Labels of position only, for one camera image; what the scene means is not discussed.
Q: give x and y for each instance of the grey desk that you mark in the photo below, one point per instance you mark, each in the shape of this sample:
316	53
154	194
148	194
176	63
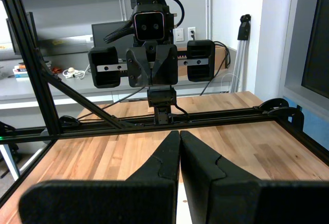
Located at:
77	86

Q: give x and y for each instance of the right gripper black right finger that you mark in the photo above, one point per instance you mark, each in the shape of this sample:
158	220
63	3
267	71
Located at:
257	203

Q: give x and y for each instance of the folded black silver tripod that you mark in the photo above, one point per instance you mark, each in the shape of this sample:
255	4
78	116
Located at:
244	28

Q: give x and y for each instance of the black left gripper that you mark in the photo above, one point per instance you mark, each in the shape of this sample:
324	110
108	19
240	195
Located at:
102	54

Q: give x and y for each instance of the black aluminium frame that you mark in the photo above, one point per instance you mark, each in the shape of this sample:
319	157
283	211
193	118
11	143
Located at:
33	67

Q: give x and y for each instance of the stack of books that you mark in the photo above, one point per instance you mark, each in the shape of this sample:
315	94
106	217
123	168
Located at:
20	72

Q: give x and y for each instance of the small orange tool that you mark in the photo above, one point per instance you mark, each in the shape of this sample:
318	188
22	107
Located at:
55	70

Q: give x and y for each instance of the white wall conduit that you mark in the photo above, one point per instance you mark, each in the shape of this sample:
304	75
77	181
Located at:
208	3

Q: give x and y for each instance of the black computer monitor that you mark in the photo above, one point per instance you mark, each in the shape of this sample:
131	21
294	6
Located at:
110	34

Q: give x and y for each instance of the white table leg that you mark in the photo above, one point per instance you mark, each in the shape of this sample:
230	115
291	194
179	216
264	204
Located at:
10	159

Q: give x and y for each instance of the brown cardboard box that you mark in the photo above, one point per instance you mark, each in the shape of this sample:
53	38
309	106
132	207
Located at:
221	57

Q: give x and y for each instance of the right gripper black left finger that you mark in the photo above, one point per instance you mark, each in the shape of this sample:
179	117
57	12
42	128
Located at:
102	203

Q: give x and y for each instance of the white wall outlet plate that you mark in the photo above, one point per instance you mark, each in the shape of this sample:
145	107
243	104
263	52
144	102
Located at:
179	34
191	33

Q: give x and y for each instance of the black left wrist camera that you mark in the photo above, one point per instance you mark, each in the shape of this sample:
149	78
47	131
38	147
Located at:
149	26

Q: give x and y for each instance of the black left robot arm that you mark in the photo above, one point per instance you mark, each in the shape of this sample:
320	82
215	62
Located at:
162	96

